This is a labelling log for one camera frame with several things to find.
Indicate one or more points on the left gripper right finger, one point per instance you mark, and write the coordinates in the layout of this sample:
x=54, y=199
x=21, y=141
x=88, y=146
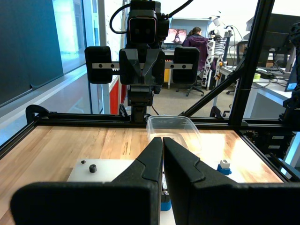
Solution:
x=234, y=204

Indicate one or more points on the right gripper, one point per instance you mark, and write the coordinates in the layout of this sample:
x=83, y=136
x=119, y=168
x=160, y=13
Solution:
x=98, y=65

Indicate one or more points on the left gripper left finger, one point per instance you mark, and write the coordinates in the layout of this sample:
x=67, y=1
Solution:
x=93, y=204

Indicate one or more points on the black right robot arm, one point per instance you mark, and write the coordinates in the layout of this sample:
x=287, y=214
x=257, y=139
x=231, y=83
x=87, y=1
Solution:
x=143, y=98

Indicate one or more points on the white board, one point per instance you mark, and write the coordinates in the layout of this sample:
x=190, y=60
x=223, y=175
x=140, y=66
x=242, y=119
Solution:
x=105, y=171

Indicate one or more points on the small black threaded stud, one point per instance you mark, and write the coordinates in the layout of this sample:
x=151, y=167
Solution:
x=93, y=168

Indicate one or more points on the small blue block grey top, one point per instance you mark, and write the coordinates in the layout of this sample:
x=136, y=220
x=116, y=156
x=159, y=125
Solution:
x=224, y=170

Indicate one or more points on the red panel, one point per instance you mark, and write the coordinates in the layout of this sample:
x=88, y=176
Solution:
x=114, y=98

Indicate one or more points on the monitor with pink picture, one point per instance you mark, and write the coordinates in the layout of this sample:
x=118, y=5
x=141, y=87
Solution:
x=175, y=36

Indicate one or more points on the black office chair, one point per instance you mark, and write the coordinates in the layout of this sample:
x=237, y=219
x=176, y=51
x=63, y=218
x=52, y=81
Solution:
x=192, y=89

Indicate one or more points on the person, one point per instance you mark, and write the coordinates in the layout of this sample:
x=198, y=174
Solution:
x=194, y=42

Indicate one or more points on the white lattice humanoid robot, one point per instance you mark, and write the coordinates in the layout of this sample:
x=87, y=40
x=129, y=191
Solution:
x=209, y=54

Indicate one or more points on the clear plastic tub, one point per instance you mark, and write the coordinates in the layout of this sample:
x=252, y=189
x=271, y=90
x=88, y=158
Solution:
x=185, y=131

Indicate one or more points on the white desk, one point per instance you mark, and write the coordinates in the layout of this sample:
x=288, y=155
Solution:
x=264, y=93

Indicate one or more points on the yellow tape roll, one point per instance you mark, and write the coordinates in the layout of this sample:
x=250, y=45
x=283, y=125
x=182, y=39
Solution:
x=257, y=77

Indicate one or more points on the black monitor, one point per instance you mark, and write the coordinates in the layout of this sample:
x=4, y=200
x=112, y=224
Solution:
x=279, y=35

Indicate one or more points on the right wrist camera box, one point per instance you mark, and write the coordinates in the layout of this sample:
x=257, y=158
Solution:
x=142, y=28

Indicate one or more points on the pin connector on blue mount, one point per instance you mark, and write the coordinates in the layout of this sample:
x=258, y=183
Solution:
x=166, y=204

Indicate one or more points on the black aluminium frame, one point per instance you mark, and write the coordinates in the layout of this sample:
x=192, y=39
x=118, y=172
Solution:
x=82, y=117

